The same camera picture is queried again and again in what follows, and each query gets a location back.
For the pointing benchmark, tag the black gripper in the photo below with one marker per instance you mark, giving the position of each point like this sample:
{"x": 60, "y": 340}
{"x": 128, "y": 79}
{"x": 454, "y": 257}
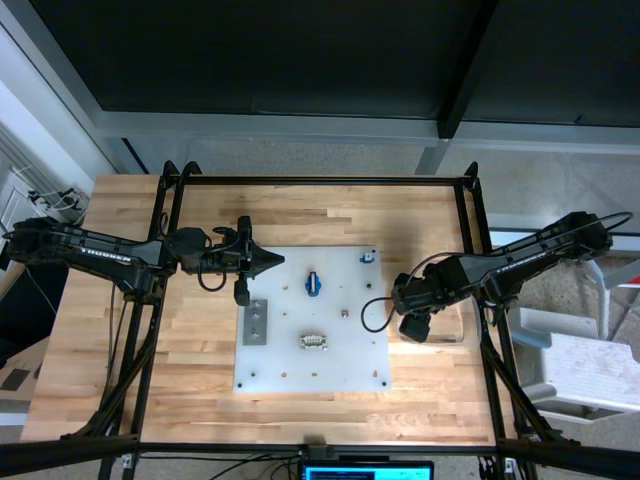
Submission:
{"x": 243, "y": 260}
{"x": 415, "y": 327}

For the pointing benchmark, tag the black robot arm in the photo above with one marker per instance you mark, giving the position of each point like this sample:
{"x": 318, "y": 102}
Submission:
{"x": 100, "y": 254}
{"x": 525, "y": 252}

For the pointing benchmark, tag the blue clamp connector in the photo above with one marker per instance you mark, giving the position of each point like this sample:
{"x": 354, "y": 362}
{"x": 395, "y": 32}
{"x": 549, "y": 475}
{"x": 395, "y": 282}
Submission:
{"x": 312, "y": 283}

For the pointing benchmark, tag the small blue white connector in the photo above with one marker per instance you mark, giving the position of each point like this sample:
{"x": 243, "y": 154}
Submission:
{"x": 367, "y": 258}

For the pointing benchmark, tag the grey connector base housing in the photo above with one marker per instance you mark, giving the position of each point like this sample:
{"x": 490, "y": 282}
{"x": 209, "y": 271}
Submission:
{"x": 312, "y": 342}

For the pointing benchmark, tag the clear plastic tub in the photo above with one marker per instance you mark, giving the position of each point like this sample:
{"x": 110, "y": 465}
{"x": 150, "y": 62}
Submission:
{"x": 450, "y": 330}

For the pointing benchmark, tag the grey metal plate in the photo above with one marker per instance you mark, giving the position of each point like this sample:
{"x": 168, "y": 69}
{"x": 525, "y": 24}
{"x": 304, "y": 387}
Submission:
{"x": 250, "y": 322}

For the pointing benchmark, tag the white mounting board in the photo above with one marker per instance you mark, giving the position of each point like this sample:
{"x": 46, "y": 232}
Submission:
{"x": 300, "y": 315}

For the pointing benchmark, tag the blue laptop screen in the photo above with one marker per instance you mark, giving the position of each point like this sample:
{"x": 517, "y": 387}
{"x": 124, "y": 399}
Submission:
{"x": 365, "y": 472}

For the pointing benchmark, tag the white step stool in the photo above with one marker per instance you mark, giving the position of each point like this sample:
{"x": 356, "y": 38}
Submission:
{"x": 585, "y": 370}

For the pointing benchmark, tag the cardboard box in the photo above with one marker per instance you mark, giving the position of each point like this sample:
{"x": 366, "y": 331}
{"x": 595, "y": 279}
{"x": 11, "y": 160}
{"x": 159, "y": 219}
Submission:
{"x": 25, "y": 360}

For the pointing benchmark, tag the black aluminium frame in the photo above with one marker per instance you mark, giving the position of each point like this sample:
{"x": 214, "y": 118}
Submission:
{"x": 320, "y": 181}

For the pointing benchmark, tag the small black camera box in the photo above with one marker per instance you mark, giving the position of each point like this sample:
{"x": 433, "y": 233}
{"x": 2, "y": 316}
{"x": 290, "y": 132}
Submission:
{"x": 317, "y": 447}

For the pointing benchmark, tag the white metal chair frame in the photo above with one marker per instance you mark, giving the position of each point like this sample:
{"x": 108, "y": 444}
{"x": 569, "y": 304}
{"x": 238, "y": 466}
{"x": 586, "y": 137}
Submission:
{"x": 602, "y": 300}

